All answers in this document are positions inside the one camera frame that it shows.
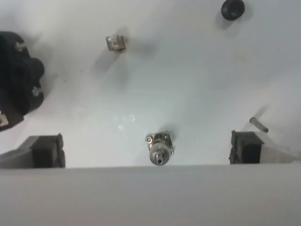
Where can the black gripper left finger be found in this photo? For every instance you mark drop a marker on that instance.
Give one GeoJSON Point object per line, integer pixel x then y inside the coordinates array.
{"type": "Point", "coordinates": [47, 150]}

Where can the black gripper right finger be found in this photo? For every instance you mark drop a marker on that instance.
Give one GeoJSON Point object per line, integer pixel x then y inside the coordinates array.
{"type": "Point", "coordinates": [247, 148]}

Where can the metal BNC plug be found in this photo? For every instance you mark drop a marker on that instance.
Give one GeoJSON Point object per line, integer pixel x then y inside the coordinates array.
{"type": "Point", "coordinates": [160, 152]}

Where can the black D-SUB plug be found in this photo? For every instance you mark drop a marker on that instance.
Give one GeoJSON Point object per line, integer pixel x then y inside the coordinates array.
{"type": "Point", "coordinates": [16, 77]}

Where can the white task board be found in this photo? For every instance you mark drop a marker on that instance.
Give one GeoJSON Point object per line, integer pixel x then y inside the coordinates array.
{"type": "Point", "coordinates": [176, 82]}

